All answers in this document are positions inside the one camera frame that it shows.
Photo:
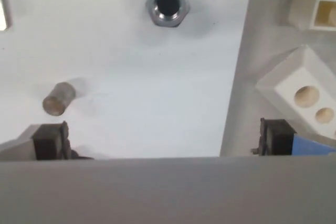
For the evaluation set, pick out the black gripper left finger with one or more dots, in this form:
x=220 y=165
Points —
x=48 y=142

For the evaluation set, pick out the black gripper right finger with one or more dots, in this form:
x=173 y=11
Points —
x=275 y=140

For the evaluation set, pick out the metal round peg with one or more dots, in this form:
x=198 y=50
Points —
x=57 y=99

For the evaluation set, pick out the white holder with round holes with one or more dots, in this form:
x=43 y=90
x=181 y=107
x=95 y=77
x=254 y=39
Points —
x=302 y=95

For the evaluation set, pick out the white task board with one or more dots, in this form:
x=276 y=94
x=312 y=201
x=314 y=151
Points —
x=131 y=64

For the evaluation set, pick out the white holder with square hole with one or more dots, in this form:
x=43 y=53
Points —
x=315 y=6

